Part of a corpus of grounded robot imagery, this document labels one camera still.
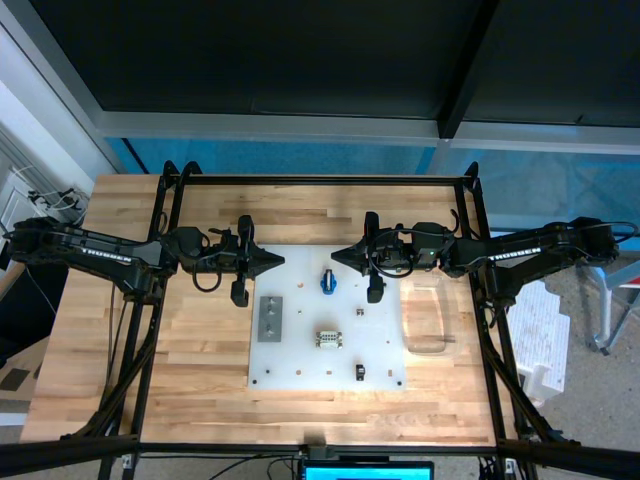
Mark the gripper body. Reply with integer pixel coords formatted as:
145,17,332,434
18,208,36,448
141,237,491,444
212,214,258,307
362,211,412,305

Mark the grey connector socket base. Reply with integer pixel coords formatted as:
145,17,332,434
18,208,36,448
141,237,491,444
315,330,347,350

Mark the grey metal plate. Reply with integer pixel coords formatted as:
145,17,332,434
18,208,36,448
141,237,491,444
257,295,285,344

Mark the clear plastic tub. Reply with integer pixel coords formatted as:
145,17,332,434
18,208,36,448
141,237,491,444
401,278,459,359

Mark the white task board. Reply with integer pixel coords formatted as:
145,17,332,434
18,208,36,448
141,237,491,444
247,242,409,391

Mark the grey aluminium window ledge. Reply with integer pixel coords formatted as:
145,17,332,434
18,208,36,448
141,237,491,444
97,110,640,154

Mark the white foam block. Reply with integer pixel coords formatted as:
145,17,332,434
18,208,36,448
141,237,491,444
507,282,572,407

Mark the blue laptop screen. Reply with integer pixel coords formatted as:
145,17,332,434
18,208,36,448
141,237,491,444
298,459,435,480

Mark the flat brown cardboard sheet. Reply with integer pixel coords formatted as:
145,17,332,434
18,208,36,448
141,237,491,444
0,335,51,401

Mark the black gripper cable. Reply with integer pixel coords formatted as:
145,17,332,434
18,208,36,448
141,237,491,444
367,226,417,277
192,256,224,294

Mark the blue connector mount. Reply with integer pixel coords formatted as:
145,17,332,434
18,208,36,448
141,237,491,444
317,267,341,298

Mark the black table-edge camera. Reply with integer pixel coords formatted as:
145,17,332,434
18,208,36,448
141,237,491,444
304,435,329,462

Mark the tangle of thin cables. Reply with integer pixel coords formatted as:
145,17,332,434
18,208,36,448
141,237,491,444
27,185,87,212

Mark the grey metal stool frame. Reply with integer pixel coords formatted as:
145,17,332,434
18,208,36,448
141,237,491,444
582,259,640,357

